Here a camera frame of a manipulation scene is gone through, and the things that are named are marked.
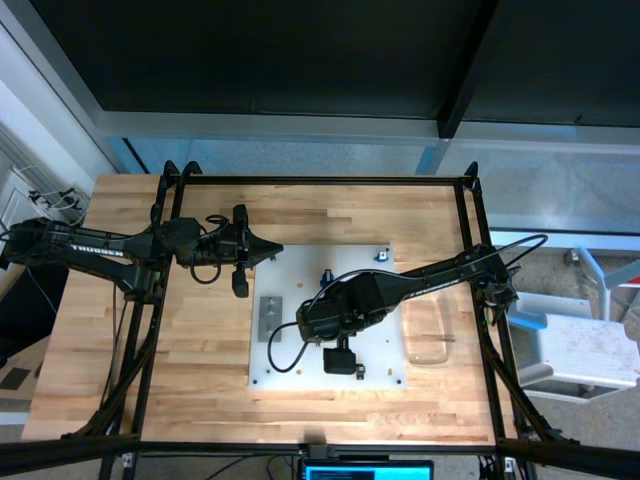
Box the long thin arm cable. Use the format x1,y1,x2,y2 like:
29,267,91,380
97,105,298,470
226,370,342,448
469,233,550,281

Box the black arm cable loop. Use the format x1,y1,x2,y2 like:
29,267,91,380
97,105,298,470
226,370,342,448
188,258,223,285
267,321,312,373

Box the black aluminium frame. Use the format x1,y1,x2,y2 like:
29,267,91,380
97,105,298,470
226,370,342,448
0,159,640,480

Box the brown cardboard box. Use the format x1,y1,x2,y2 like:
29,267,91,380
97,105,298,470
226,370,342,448
0,335,51,401

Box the screen with blue edge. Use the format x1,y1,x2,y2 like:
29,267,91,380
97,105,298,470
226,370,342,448
298,459,435,480

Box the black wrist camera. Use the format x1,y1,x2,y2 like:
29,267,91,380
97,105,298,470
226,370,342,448
296,293,342,347
200,224,234,252

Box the black table-level camera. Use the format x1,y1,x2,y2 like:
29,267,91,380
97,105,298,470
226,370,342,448
298,433,341,459

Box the clear plastic tub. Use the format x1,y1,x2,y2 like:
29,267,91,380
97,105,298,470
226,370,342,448
402,287,452,367

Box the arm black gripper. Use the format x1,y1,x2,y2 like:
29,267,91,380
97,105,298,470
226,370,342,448
322,293,390,376
193,203,285,299

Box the grey metal plate with pegs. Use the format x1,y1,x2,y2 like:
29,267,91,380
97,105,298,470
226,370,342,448
257,295,285,343

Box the white step stool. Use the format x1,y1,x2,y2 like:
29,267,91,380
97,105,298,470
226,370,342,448
507,247,640,406

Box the black plugs with white cables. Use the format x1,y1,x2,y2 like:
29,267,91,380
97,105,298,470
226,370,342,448
27,187,85,212

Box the white plastic board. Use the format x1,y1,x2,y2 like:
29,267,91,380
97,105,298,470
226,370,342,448
248,243,409,389

